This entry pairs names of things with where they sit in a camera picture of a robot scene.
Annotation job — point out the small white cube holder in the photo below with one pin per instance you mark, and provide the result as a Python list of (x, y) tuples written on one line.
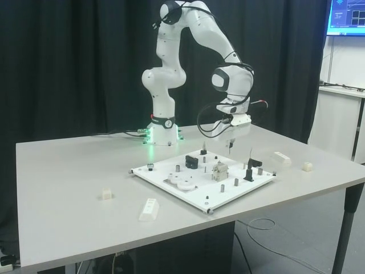
[(106, 194), (308, 167)]

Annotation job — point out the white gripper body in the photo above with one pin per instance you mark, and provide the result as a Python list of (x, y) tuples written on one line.
[(238, 130)]

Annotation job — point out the black D-SUB plug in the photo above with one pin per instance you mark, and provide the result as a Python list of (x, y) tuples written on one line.
[(191, 161)]

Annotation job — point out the metal bolt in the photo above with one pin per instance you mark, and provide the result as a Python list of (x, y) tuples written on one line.
[(149, 166)]

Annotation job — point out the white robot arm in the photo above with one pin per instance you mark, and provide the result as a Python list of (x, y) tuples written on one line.
[(168, 71)]

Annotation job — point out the black curtains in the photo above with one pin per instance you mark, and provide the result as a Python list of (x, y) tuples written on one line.
[(71, 57)]

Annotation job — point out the white large gear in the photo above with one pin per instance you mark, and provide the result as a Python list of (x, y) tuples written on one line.
[(185, 185)]

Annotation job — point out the black box under table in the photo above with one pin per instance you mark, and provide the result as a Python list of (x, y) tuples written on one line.
[(171, 251)]

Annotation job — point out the black waterproof plug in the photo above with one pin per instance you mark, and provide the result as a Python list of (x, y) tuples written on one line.
[(204, 149)]

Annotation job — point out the long white holder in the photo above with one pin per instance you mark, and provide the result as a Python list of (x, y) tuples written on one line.
[(148, 210), (282, 158)]

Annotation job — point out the white task board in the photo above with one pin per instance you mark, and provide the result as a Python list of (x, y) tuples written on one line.
[(199, 185)]

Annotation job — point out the dark grey table leg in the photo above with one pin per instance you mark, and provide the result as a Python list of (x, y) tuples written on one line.
[(349, 217)]

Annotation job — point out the white cabinet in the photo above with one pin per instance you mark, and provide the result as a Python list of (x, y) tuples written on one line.
[(339, 122)]

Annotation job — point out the white small gear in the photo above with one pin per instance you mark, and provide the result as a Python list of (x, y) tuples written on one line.
[(172, 177)]

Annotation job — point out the blue screen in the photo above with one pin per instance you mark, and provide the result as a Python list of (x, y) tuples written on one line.
[(346, 17)]

